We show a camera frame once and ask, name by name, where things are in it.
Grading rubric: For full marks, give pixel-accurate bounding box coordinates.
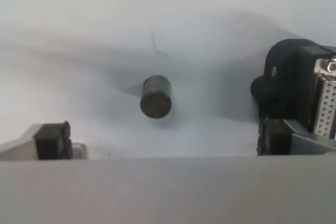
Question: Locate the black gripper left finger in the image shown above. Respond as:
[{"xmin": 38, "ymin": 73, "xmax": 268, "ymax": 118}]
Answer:
[{"xmin": 0, "ymin": 121, "xmax": 89, "ymax": 162}]

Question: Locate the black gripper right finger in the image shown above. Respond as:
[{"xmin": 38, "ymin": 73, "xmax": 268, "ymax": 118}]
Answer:
[{"xmin": 256, "ymin": 116, "xmax": 336, "ymax": 156}]

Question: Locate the metal round peg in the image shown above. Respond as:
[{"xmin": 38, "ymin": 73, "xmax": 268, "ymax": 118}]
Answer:
[{"xmin": 139, "ymin": 74, "xmax": 173, "ymax": 119}]

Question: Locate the white task board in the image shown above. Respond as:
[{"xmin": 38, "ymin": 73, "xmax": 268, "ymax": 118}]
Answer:
[{"xmin": 0, "ymin": 0, "xmax": 336, "ymax": 161}]

